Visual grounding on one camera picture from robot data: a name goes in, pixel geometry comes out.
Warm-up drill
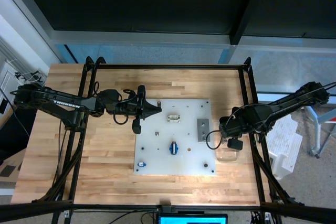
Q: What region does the white foam block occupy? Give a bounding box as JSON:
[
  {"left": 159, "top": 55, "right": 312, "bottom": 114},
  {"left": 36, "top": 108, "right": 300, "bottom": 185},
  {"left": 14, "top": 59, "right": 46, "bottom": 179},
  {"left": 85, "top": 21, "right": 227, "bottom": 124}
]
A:
[{"left": 264, "top": 115, "right": 305, "bottom": 182}]

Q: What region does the grey aluminium peg block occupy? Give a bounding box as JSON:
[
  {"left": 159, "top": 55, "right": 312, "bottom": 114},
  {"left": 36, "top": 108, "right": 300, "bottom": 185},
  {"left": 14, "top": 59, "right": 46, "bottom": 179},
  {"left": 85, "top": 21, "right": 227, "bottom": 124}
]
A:
[{"left": 196, "top": 118, "right": 211, "bottom": 143}]

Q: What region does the black aluminium frame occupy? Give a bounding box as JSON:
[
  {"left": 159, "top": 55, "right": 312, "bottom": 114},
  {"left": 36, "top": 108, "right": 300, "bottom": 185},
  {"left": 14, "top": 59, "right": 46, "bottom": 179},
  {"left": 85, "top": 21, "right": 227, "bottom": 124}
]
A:
[{"left": 0, "top": 56, "right": 336, "bottom": 224}]

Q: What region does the gripper black cable loop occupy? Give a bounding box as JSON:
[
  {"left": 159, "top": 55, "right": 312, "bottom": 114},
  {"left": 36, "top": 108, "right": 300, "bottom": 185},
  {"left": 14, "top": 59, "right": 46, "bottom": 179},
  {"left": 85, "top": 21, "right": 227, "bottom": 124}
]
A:
[
  {"left": 112, "top": 107, "right": 130, "bottom": 125},
  {"left": 205, "top": 130, "right": 224, "bottom": 151}
]

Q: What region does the grey multi-pin connector housing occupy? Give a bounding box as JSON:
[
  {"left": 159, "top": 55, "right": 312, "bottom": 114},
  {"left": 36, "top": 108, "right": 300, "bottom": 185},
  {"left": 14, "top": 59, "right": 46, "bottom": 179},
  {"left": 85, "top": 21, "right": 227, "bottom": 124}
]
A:
[{"left": 167, "top": 113, "right": 182, "bottom": 124}]

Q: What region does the clear plastic tub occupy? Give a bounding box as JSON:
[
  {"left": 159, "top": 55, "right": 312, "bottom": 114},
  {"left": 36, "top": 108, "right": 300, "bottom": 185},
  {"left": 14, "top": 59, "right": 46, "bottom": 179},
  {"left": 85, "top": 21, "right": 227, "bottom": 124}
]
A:
[{"left": 215, "top": 129, "right": 239, "bottom": 164}]

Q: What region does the white task board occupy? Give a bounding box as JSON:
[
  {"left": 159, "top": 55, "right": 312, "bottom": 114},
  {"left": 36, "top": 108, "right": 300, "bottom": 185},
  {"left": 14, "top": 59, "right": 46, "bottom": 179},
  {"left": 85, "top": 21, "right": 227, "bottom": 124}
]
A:
[{"left": 133, "top": 99, "right": 217, "bottom": 176}]

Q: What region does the small black table camera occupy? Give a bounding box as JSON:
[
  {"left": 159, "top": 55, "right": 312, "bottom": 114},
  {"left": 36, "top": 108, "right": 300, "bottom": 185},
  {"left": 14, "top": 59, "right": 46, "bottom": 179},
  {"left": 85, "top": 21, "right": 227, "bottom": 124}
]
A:
[{"left": 159, "top": 199, "right": 174, "bottom": 214}]

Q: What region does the laptop with blue screen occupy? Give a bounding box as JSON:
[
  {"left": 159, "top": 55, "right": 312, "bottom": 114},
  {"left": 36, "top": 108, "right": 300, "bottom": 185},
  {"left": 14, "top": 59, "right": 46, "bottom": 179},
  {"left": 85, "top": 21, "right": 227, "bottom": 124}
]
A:
[{"left": 156, "top": 213, "right": 228, "bottom": 224}]

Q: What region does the black vertical pillar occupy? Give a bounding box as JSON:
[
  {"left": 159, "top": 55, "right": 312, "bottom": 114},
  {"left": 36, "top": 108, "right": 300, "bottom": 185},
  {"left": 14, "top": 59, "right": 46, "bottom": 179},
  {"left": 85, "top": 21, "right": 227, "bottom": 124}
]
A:
[{"left": 229, "top": 0, "right": 265, "bottom": 46}]

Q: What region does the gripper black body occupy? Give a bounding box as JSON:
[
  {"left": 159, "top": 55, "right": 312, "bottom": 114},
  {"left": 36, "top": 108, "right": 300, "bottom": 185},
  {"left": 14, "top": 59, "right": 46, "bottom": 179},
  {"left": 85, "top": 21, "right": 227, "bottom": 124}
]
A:
[
  {"left": 219, "top": 123, "right": 244, "bottom": 152},
  {"left": 115, "top": 84, "right": 147, "bottom": 135}
]

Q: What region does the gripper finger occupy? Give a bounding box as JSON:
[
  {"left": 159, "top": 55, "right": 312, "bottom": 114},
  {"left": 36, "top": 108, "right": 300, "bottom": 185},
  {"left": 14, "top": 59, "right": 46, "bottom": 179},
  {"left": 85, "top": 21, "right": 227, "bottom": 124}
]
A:
[
  {"left": 144, "top": 100, "right": 162, "bottom": 111},
  {"left": 143, "top": 109, "right": 162, "bottom": 120}
]

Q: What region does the grey metal stand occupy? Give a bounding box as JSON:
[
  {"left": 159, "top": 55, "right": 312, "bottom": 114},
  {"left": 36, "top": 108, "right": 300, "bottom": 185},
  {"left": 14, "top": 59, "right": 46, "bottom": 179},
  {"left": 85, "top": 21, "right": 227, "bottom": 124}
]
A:
[{"left": 296, "top": 102, "right": 336, "bottom": 159}]

